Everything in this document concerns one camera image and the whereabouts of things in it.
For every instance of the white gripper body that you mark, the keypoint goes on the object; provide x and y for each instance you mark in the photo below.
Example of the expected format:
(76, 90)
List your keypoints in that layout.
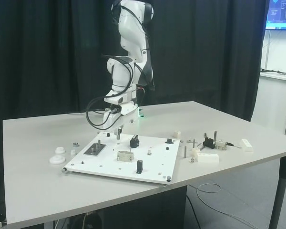
(110, 120)

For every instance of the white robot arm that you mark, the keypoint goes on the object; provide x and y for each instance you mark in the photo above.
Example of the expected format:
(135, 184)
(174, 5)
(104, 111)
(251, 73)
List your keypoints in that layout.
(129, 35)

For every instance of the small white peg holder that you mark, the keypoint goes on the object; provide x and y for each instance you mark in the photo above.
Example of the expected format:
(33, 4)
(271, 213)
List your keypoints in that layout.
(195, 152)

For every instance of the metal square peg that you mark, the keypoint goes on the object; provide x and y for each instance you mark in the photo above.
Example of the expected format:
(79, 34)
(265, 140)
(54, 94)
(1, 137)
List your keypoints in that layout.
(215, 136)

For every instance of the white task board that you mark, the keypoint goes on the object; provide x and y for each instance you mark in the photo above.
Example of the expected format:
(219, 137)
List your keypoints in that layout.
(124, 167)

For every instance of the white small gear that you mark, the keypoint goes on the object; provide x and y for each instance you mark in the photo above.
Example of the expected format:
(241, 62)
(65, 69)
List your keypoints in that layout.
(73, 152)

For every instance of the small white holder block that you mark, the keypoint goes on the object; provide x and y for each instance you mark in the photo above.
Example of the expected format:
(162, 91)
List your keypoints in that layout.
(176, 133)

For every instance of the white medium gear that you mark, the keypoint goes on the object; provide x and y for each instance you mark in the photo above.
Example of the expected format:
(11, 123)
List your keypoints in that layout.
(59, 150)

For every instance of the white large gear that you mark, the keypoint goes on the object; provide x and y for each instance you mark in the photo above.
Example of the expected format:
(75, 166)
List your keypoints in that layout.
(56, 159)

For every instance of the metal BNC plug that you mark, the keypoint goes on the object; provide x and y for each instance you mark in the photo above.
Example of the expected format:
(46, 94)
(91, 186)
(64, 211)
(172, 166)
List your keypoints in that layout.
(192, 160)

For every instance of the black box under table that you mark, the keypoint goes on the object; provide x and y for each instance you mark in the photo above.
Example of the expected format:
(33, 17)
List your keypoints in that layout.
(143, 210)

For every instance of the black plug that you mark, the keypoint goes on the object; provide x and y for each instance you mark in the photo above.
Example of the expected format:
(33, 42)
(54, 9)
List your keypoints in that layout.
(208, 142)

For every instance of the long white holder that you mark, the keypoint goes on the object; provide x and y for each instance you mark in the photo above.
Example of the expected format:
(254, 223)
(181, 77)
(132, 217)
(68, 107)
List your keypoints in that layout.
(207, 158)

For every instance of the black curtain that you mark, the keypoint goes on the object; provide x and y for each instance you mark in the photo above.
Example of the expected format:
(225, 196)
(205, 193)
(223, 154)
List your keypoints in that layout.
(50, 47)

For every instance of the silver D-SUB plug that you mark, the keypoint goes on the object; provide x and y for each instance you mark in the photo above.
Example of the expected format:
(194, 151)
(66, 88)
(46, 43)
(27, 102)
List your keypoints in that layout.
(221, 144)

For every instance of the white holder with holes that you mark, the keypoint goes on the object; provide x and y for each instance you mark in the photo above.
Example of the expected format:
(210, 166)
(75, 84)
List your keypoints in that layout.
(246, 145)

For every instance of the black table leg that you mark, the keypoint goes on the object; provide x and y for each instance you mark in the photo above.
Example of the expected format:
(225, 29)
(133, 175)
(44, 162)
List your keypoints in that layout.
(279, 190)

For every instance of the blue screen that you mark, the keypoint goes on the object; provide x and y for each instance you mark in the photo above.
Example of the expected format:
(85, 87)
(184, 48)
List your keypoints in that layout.
(281, 14)

